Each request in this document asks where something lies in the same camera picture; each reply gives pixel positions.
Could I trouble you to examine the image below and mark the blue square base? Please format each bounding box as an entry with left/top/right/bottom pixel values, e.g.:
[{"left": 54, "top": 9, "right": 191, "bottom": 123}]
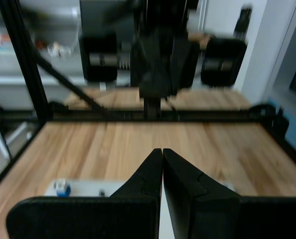
[{"left": 55, "top": 185, "right": 72, "bottom": 198}]

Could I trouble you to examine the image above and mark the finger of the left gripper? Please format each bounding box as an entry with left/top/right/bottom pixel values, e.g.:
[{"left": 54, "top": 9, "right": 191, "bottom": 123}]
[{"left": 171, "top": 28, "right": 196, "bottom": 97}]

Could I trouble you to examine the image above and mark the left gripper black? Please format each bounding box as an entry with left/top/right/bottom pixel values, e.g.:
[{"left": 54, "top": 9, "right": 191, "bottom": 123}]
[{"left": 79, "top": 28, "right": 248, "bottom": 97}]

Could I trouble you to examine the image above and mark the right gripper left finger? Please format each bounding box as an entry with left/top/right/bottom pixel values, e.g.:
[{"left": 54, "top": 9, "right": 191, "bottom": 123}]
[{"left": 5, "top": 148, "right": 163, "bottom": 239}]

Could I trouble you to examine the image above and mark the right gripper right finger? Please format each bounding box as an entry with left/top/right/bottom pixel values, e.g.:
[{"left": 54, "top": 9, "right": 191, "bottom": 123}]
[{"left": 163, "top": 148, "right": 296, "bottom": 239}]

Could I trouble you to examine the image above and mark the white taskboard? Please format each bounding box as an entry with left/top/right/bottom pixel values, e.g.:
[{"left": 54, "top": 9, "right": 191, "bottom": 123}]
[{"left": 44, "top": 174, "right": 236, "bottom": 239}]

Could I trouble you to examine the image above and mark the white cube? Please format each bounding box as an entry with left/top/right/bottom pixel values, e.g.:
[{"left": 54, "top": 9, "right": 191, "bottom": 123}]
[{"left": 53, "top": 179, "right": 67, "bottom": 190}]

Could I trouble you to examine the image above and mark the white shelf unit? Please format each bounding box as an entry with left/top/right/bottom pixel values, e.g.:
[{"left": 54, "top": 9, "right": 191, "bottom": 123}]
[{"left": 0, "top": 0, "right": 83, "bottom": 110}]

